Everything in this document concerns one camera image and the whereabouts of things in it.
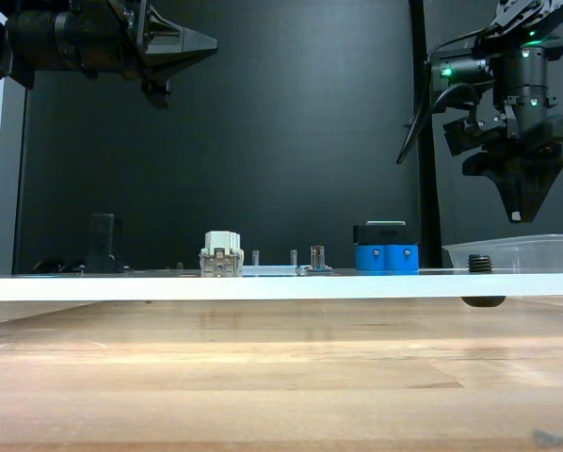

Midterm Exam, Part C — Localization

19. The clear plastic tub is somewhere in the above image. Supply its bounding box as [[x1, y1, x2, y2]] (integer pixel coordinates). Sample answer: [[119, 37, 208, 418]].
[[441, 234, 563, 275]]

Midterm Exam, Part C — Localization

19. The black M12 bolt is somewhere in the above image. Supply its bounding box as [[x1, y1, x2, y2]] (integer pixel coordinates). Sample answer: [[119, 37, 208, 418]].
[[459, 253, 507, 308]]

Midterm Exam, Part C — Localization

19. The blue and black D-sub connector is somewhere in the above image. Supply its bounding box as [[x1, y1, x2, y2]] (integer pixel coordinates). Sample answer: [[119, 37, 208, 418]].
[[351, 219, 422, 274]]

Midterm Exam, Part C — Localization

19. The beige connector housing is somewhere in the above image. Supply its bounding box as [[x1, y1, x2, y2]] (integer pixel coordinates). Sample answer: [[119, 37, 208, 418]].
[[198, 230, 245, 278]]

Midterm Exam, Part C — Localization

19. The small silver cylindrical connector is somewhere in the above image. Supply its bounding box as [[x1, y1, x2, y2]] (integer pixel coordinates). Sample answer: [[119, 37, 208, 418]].
[[306, 244, 333, 277]]

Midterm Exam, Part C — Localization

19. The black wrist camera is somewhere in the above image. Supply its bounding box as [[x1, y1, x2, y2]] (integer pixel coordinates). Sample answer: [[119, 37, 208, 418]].
[[442, 116, 484, 157]]

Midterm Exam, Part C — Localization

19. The black metal frame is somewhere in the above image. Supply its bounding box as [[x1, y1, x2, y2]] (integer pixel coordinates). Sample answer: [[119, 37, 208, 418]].
[[408, 0, 445, 268]]

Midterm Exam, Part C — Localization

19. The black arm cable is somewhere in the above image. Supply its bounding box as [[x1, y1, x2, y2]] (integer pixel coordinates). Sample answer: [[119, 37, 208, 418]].
[[395, 27, 483, 166]]

